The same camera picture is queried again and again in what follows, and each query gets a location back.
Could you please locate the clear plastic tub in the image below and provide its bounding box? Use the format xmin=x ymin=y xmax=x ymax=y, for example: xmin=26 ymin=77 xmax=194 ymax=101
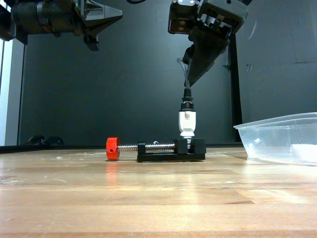
xmin=232 ymin=112 xmax=317 ymax=167

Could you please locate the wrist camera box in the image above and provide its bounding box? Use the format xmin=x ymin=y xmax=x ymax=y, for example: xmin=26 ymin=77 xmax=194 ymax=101
xmin=167 ymin=0 xmax=199 ymax=36

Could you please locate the black clamp with red knob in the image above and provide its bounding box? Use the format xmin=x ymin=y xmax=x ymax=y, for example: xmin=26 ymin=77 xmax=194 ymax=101
xmin=106 ymin=136 xmax=207 ymax=164

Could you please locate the black power plug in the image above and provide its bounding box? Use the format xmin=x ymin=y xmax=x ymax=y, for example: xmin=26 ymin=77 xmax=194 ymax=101
xmin=176 ymin=57 xmax=197 ymax=113

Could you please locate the white receptacle socket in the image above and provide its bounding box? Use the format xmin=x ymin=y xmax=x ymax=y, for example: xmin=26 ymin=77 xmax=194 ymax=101
xmin=177 ymin=111 xmax=197 ymax=140

